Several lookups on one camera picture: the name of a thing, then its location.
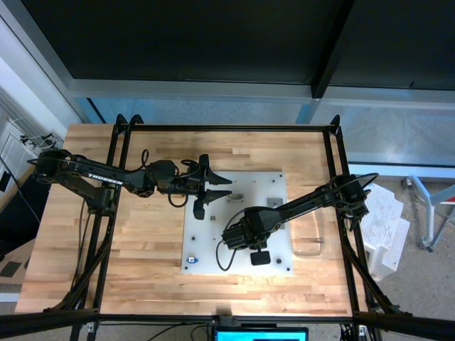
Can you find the grey metal peg plate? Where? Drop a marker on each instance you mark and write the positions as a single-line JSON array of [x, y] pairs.
[[271, 201]]

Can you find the grey metal stand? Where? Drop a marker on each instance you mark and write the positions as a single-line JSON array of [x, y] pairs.
[[431, 220]]

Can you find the black metal frame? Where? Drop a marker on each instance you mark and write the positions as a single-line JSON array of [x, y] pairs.
[[42, 319]]

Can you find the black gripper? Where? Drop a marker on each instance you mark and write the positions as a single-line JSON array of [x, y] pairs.
[[245, 236], [202, 186]]

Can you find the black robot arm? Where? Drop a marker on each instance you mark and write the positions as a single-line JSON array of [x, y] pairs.
[[320, 197], [106, 177]]

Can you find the clear plastic tub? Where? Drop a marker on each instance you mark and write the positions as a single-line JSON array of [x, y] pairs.
[[309, 231]]

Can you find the white task board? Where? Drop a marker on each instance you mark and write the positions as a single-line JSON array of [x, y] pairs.
[[209, 263]]

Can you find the small black camera box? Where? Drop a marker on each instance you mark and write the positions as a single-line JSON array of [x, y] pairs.
[[225, 319]]

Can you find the white step stool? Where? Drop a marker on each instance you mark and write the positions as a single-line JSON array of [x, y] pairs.
[[385, 231]]

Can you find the brown cardboard box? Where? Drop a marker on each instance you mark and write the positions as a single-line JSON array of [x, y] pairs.
[[14, 263]]

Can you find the laptop screen with blue edge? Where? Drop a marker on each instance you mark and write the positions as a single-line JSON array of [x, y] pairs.
[[259, 335]]

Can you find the blue square mount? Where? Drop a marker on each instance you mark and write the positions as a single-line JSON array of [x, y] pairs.
[[187, 260]]

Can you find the beige multi-pin connector housing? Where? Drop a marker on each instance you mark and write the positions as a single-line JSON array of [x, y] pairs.
[[236, 197]]

